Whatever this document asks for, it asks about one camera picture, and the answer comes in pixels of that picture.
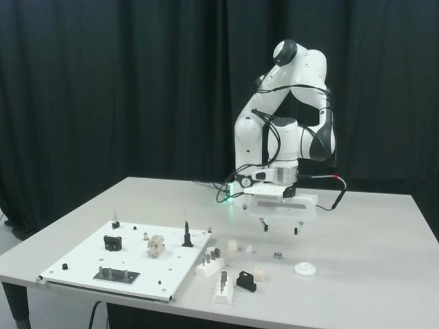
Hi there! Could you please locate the white peg holder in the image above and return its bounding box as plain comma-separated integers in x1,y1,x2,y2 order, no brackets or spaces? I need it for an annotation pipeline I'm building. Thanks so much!
212,280,236,305
195,255,226,278

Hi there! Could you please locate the black curtain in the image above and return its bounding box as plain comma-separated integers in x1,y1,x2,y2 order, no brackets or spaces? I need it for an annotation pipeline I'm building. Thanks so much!
0,0,439,228

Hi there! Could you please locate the thin black rod on wire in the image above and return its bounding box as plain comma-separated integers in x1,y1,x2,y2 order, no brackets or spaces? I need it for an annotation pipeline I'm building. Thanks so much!
297,173,347,210

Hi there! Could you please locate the white large gear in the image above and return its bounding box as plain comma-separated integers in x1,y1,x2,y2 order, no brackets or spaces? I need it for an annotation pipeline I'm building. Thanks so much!
294,261,318,276

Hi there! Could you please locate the black D-SUB plug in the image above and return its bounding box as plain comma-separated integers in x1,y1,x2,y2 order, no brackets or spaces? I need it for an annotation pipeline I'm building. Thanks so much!
235,270,257,293

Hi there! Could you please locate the dark table leg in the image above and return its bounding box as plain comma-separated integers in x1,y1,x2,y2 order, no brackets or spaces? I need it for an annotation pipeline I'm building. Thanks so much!
1,282,30,329

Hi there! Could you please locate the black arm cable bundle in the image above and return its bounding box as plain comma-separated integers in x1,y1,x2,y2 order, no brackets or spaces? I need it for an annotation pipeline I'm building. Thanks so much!
215,77,335,204

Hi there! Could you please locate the black floor cable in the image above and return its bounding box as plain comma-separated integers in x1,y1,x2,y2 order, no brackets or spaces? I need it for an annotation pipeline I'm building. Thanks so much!
89,300,104,329

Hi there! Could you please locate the white task board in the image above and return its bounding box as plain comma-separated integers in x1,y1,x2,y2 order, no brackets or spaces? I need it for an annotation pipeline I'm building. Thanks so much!
36,219,213,304

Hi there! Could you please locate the black box under table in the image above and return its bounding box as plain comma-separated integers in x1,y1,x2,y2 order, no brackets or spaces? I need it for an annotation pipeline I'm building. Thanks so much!
106,303,213,329

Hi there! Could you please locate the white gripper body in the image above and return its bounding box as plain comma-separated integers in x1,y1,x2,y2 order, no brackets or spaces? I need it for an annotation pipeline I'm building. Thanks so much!
248,192,317,220

